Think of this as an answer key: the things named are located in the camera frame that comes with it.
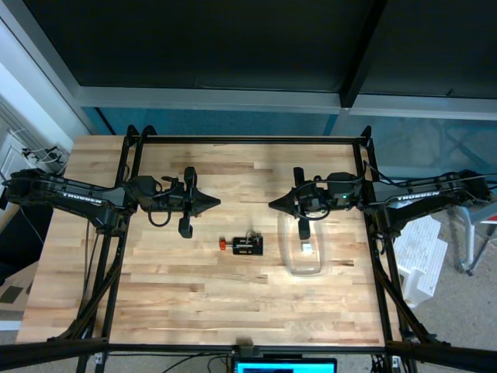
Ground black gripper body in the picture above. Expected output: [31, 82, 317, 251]
[166, 166, 197, 239]
[293, 167, 326, 241]

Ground white foam packaging block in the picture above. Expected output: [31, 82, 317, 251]
[394, 215, 443, 310]

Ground black metal frame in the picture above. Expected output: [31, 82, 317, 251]
[0, 124, 497, 373]

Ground white and black cable bundle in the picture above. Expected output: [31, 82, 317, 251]
[21, 146, 67, 164]

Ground black table edge camera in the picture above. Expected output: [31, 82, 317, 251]
[231, 336, 260, 357]

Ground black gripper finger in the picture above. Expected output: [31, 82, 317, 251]
[193, 201, 221, 218]
[268, 204, 298, 219]
[193, 186, 221, 204]
[268, 186, 297, 206]

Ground blue laptop screen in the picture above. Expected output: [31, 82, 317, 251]
[232, 357, 338, 373]

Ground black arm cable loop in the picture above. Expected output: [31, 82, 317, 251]
[147, 207, 172, 228]
[294, 176, 333, 219]

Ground clear plastic tub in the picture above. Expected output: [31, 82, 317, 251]
[278, 212, 331, 279]

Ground black vise with red knob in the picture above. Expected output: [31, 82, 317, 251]
[218, 234, 266, 257]

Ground grey metal chair legs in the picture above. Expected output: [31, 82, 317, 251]
[452, 205, 497, 277]

